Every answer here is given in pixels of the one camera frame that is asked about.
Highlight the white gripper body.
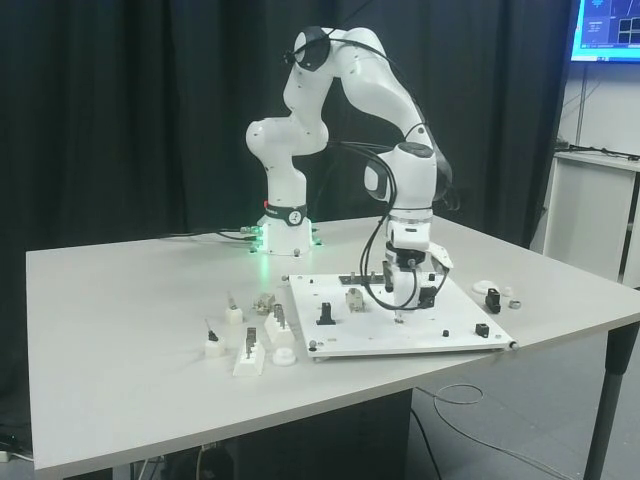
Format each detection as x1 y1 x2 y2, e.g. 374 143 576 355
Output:
392 264 435 310

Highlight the white task board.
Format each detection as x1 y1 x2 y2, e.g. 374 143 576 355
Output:
282 271 520 362

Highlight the white peg holder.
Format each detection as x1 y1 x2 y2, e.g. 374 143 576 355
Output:
232 342 268 378
263 312 292 345

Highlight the white cabinet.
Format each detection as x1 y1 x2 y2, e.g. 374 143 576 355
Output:
529 149 640 290

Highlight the black table leg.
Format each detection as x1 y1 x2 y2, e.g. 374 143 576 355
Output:
583 327 630 480

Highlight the blue screen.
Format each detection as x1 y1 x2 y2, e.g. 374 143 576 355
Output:
569 0 640 64

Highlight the black curtain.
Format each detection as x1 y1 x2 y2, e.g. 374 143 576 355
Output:
0 0 572 441

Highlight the thin black rod on wire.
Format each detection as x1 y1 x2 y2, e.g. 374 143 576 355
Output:
380 252 419 296

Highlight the flat white mount plate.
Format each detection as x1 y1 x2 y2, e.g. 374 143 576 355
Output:
427 243 455 274

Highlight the thin grey cable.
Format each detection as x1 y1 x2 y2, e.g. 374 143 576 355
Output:
432 382 594 480

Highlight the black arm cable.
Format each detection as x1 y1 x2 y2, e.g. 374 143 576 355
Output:
279 27 461 311

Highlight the thin black cable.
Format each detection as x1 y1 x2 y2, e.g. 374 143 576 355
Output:
158 225 265 244

